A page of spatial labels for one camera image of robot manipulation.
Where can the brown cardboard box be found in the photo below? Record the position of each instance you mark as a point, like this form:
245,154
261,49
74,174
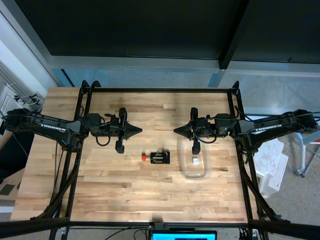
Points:
10,178

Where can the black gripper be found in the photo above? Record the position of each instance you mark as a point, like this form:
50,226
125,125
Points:
205,128
110,131

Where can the grey metal stand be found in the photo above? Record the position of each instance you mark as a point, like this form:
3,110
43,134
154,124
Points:
303,155

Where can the black metal frame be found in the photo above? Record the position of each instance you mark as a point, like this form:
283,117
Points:
160,90

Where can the black table-level camera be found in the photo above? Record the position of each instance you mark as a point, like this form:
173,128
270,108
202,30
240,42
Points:
158,226

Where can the blue laptop screen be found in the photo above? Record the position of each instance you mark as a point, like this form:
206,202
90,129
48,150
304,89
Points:
182,236

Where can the black clamp with red knob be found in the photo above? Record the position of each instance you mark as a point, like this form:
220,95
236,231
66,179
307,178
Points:
160,161

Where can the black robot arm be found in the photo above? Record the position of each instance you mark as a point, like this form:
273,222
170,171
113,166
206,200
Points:
265,128
50,125

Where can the small white block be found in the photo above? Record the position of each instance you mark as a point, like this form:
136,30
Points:
195,161

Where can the clear plastic tub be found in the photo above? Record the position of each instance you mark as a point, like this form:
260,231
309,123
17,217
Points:
197,172

